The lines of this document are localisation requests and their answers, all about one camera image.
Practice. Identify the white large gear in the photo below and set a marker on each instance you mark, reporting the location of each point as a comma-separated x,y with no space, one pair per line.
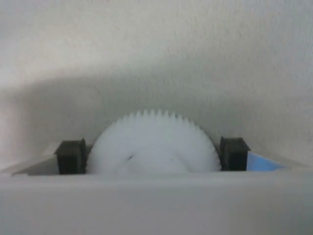
154,144

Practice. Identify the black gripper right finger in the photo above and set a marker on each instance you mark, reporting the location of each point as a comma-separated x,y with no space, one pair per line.
234,156

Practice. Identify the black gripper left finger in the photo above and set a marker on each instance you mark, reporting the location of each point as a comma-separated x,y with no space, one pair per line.
71,159

